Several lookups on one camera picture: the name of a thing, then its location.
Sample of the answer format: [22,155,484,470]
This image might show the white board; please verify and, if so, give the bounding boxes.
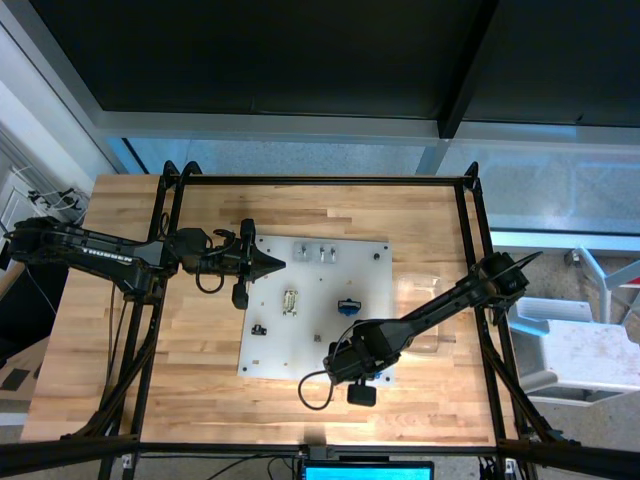
[235,233,399,385]

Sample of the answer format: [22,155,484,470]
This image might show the white metal chair frame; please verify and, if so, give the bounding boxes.
[564,243,640,326]

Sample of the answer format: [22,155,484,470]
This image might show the clear plastic tub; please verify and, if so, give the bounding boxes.
[394,272,454,357]

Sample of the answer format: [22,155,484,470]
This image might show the blue laptop screen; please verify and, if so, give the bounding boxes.
[298,459,435,480]

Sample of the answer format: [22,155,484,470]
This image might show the black metal frame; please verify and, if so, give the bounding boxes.
[0,159,640,480]

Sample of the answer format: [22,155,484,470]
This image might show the small black camera block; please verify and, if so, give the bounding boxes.
[299,435,335,462]

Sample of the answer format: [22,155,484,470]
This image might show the black vertical post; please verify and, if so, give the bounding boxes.
[437,0,501,140]

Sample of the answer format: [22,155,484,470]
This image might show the white plastic stool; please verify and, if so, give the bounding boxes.
[509,295,640,407]

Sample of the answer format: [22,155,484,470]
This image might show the arm cable loop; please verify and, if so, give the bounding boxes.
[193,268,225,295]
[298,370,335,411]

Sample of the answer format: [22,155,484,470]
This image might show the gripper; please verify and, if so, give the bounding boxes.
[207,218,287,311]
[347,349,401,408]

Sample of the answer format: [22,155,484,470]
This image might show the tangled black white cables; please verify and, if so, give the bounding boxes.
[24,185,86,214]

